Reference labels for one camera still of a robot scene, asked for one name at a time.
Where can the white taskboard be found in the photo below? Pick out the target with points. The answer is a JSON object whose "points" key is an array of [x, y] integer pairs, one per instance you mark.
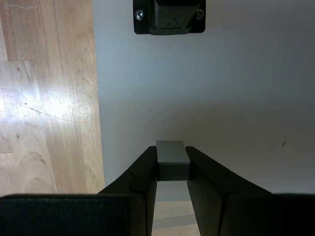
{"points": [[221, 73]]}

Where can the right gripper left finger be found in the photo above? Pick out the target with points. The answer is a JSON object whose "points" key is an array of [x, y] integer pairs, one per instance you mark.
{"points": [[98, 216]]}

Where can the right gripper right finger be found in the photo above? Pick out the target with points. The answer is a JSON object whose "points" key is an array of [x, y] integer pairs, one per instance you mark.
{"points": [[246, 216]]}

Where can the black socket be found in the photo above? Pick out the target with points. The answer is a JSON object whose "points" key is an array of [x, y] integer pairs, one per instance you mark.
{"points": [[169, 19]]}

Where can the grey metal bar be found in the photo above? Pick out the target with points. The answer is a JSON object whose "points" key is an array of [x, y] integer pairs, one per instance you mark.
{"points": [[172, 155]]}

